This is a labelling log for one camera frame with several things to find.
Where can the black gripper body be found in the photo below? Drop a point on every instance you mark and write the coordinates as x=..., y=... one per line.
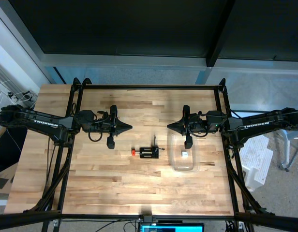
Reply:
x=188, y=142
x=112, y=142

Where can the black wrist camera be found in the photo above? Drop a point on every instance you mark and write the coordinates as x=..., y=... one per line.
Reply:
x=105, y=126
x=195, y=126

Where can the laptop screen with blue edge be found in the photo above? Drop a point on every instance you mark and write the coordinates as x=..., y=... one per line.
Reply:
x=170, y=228

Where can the clear plastic tub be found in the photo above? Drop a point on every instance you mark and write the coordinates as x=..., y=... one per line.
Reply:
x=185, y=168

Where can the grey metal stand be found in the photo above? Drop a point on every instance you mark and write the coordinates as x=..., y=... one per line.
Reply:
x=287, y=149

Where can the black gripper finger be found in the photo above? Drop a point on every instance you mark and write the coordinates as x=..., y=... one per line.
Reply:
x=179, y=124
x=179, y=129
x=121, y=124
x=121, y=129

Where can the black aluminium frame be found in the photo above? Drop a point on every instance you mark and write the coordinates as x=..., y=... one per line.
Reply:
x=149, y=87

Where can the brown cardboard sheet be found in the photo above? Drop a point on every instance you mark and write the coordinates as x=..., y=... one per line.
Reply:
x=6, y=172

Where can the black table-level camera box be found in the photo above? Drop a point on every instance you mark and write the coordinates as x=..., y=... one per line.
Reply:
x=147, y=216

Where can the small white block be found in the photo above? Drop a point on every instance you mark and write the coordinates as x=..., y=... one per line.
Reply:
x=185, y=153

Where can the white foam block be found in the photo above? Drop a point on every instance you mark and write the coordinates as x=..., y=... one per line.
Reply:
x=257, y=157

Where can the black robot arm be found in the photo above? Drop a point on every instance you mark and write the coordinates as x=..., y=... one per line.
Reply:
x=256, y=125
x=47, y=123

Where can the black vise with orange knob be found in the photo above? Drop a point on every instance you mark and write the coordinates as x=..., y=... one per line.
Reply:
x=149, y=152

